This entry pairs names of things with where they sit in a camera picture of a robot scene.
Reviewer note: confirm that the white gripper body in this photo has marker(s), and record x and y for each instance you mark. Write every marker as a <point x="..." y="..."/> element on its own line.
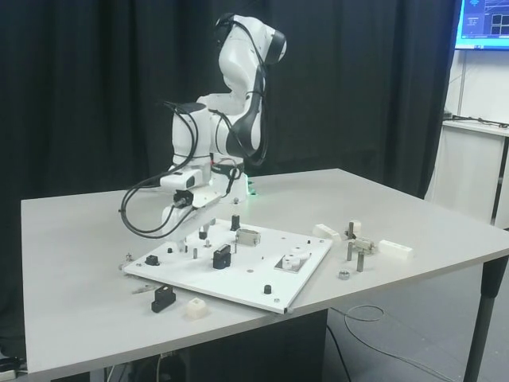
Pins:
<point x="179" y="223"/>

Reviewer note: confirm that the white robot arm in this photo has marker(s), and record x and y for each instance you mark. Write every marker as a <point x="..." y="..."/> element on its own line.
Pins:
<point x="238" y="59"/>

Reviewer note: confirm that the long white peg holder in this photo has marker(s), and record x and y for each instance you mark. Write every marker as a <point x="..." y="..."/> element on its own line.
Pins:
<point x="328" y="232"/>
<point x="395" y="248"/>

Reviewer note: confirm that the thin metal round peg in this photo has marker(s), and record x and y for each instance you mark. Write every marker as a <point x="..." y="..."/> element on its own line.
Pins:
<point x="349" y="251"/>

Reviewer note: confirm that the metal square peg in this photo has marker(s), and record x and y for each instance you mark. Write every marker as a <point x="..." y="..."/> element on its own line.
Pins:
<point x="351" y="231"/>

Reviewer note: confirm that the thick metal round peg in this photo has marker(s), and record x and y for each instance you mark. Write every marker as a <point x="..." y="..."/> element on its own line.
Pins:
<point x="360" y="262"/>

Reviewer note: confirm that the white flat mounting plate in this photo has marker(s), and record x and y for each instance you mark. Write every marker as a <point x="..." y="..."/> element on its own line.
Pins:
<point x="207" y="197"/>

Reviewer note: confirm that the black D-SUB plug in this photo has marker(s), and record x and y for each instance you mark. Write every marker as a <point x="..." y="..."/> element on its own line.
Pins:
<point x="163" y="299"/>

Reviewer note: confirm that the clear Ethernet plug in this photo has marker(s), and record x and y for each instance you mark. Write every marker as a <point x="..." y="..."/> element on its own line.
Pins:
<point x="144" y="289"/>

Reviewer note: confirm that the small white cube holder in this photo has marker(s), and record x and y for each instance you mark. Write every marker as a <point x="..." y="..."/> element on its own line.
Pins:
<point x="358" y="227"/>
<point x="197" y="308"/>

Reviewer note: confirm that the white task board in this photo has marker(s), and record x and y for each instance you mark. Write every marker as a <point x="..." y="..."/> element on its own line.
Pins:
<point x="238" y="286"/>

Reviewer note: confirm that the white small gear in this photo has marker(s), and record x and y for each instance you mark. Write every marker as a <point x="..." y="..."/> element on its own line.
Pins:
<point x="286" y="263"/>

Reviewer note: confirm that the white medium gear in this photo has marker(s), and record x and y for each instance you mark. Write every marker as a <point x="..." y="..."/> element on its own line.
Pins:
<point x="293" y="257"/>

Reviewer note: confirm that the white large gear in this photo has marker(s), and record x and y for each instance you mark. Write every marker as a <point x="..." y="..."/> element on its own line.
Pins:
<point x="302" y="250"/>

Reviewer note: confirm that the black under-table cabinet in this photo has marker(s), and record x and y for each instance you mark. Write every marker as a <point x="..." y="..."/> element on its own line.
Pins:
<point x="238" y="350"/>

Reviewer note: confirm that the metal nut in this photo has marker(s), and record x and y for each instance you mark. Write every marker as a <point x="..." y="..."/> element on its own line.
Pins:
<point x="343" y="274"/>

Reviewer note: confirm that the beige metal waterproof plug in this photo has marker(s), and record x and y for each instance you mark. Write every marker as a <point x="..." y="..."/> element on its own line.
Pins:
<point x="364" y="244"/>

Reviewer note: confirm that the black curtains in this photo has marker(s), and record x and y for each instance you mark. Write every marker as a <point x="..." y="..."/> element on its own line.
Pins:
<point x="79" y="79"/>

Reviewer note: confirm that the dark grey table leg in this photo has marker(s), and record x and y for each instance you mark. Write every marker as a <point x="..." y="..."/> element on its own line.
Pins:
<point x="483" y="318"/>

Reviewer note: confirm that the blue screen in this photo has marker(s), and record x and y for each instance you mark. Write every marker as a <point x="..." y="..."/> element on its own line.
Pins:
<point x="485" y="24"/>

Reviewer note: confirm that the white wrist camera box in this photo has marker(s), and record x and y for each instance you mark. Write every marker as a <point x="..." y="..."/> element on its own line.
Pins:
<point x="177" y="180"/>

